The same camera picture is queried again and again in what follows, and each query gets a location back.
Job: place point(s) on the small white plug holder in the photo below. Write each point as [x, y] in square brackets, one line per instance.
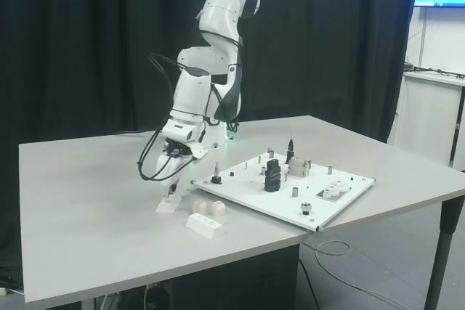
[199, 205]
[217, 209]

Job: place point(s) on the metal BNC plug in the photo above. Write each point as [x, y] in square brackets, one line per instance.
[294, 192]

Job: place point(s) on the black D-SUB plug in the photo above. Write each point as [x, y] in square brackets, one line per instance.
[272, 177]

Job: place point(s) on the white large gear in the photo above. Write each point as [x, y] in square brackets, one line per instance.
[343, 187]

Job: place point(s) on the black waterproof plug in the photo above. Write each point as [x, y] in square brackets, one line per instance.
[290, 146]

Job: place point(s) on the black curtain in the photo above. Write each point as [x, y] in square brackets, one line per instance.
[91, 52]

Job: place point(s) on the white cabinet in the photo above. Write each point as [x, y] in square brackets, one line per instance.
[428, 117]

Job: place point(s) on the white task board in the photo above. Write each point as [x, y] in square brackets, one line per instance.
[276, 201]

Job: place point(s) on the black table leg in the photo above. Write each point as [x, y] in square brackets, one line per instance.
[443, 252]

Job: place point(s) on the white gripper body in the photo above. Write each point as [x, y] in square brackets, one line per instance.
[170, 168]

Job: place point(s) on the metal bolt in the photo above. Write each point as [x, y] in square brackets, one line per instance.
[307, 208]

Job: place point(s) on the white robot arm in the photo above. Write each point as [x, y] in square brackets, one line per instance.
[221, 16]

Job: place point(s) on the white round peg holder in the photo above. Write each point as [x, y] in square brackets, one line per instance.
[205, 226]

